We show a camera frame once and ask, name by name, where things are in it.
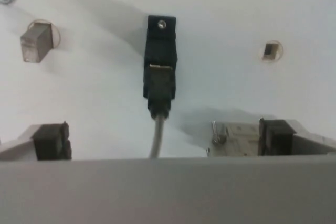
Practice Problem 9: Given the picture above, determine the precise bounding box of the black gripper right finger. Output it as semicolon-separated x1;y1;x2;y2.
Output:
258;118;336;157

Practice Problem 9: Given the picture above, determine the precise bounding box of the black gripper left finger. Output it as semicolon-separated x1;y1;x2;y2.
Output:
0;121;72;162

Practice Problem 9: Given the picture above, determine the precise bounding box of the metal square peg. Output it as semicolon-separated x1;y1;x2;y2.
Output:
20;21;55;63

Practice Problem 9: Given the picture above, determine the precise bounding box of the black USB plug grey cable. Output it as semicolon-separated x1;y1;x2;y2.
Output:
145;63;176;159

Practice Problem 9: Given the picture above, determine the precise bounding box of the white task board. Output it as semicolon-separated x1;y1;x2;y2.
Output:
0;0;336;162

